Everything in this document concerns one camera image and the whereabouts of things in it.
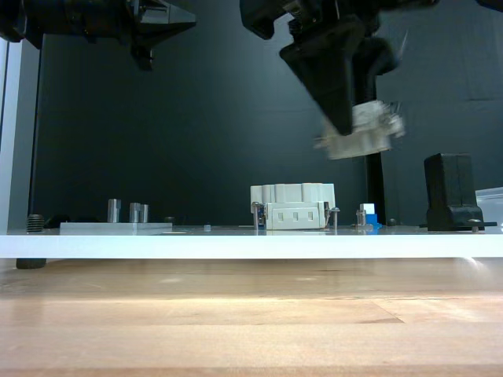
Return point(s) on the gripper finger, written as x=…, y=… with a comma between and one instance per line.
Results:
x=165, y=23
x=373, y=59
x=330, y=70

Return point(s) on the grey HAN10E connector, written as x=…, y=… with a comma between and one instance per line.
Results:
x=365, y=137

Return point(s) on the grey HAN10E hub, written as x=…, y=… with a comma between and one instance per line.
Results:
x=294, y=216

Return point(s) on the small blue white connector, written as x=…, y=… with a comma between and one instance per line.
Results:
x=371, y=222

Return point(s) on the small silver socket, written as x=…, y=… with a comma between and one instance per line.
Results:
x=360, y=218

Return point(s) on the black socket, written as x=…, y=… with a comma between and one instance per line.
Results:
x=452, y=188

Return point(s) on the blue clamp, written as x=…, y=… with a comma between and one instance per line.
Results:
x=263, y=218

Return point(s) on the clear plastic tub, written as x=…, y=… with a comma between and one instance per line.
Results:
x=491, y=208

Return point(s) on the white plastic board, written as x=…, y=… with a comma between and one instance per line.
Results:
x=251, y=247

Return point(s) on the grey metal plate with pegs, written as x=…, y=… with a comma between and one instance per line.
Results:
x=118, y=228

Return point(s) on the black board foot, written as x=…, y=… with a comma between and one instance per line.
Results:
x=31, y=264

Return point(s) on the black upright post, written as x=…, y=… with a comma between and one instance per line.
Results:
x=374, y=188

